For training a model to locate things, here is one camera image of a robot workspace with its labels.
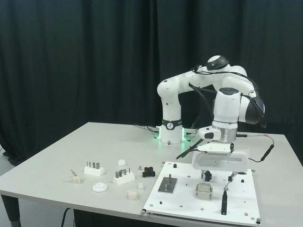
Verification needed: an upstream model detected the white round peg holder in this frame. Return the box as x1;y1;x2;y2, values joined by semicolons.
83;165;106;177

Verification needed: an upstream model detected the black cable under table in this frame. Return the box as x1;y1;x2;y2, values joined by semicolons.
62;207;74;227

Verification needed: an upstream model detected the white square peg holder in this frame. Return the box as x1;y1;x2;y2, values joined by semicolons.
112;173;136;186

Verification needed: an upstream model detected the black plug with grey cable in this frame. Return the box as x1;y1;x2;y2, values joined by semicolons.
221;182;232;216

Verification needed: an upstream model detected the black curtain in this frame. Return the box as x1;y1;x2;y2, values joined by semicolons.
0;0;303;158

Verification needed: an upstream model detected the black table leg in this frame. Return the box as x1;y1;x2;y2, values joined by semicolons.
0;194;20;227

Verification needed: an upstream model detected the white task board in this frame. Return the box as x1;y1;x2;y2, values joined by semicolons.
141;161;261;223

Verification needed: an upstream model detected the black D-SUB plug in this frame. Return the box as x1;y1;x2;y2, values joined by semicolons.
142;166;156;178

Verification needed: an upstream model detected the white large gear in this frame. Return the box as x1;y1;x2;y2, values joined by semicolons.
91;182;109;193

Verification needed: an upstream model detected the black rod on wire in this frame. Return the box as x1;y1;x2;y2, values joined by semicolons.
237;133;276;164

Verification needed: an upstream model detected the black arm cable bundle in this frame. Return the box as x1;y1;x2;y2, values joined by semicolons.
176;81;216;160

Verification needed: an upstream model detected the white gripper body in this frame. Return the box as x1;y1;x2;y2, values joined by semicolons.
192;149;250;171

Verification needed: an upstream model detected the white cube holder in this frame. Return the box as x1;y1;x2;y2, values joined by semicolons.
127;189;139;201

